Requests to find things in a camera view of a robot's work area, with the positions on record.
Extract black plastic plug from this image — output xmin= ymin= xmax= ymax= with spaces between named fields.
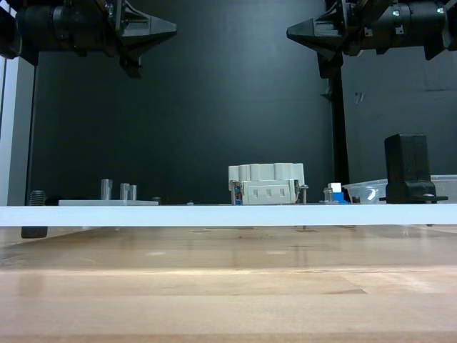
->
xmin=378 ymin=133 xmax=449 ymax=205

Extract clear plastic tub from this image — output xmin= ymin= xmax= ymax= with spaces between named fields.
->
xmin=341 ymin=174 xmax=457 ymax=206

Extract blue white small connector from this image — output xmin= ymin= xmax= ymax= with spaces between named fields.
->
xmin=327 ymin=182 xmax=351 ymax=205

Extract beige connector housing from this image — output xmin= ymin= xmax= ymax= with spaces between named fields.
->
xmin=227 ymin=162 xmax=310 ymax=207

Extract white task board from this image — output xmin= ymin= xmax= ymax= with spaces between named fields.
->
xmin=0 ymin=204 xmax=457 ymax=229

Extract black rubber board foot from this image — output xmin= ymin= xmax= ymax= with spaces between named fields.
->
xmin=20 ymin=226 xmax=49 ymax=239

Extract grey metal base plate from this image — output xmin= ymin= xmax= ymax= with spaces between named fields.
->
xmin=58 ymin=199 xmax=161 ymax=207

